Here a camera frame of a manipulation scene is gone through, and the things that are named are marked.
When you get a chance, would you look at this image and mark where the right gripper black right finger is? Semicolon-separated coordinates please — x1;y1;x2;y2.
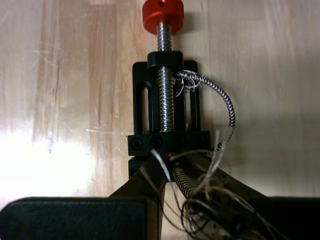
194;154;320;240

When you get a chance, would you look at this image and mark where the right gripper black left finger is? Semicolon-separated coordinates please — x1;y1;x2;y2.
0;149;167;240

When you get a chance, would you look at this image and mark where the RCA plug with braided cable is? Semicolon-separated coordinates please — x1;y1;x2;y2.
149;147;288;240

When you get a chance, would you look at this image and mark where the black vise with red knob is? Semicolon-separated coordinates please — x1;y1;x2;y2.
127;0;211;181

